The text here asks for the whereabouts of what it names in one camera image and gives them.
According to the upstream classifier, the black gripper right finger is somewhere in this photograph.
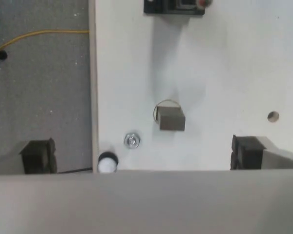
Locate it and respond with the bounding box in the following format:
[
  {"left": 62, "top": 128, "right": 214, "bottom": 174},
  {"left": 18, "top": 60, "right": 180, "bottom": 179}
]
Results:
[{"left": 230, "top": 134, "right": 293, "bottom": 171}]

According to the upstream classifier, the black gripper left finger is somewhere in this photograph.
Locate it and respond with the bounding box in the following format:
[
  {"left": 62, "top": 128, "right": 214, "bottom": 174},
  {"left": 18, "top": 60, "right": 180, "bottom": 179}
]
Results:
[{"left": 19, "top": 137, "right": 57, "bottom": 175}]

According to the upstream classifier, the metal square peg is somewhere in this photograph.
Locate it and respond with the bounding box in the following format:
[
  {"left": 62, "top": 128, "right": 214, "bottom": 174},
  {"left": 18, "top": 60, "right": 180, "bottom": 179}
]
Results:
[{"left": 155, "top": 102, "right": 187, "bottom": 132}]

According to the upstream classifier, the white task board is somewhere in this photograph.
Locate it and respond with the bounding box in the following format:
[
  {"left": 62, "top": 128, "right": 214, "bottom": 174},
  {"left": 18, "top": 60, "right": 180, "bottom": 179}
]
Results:
[{"left": 89, "top": 0, "right": 293, "bottom": 174}]

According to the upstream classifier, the yellow cable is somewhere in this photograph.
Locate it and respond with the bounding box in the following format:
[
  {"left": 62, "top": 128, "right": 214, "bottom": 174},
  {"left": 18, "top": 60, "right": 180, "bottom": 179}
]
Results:
[{"left": 0, "top": 29, "right": 90, "bottom": 56}]

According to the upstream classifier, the black plug with grey cable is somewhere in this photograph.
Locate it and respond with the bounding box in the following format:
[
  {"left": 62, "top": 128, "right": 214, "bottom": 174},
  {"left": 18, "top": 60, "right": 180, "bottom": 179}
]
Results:
[{"left": 143, "top": 0, "right": 206, "bottom": 17}]

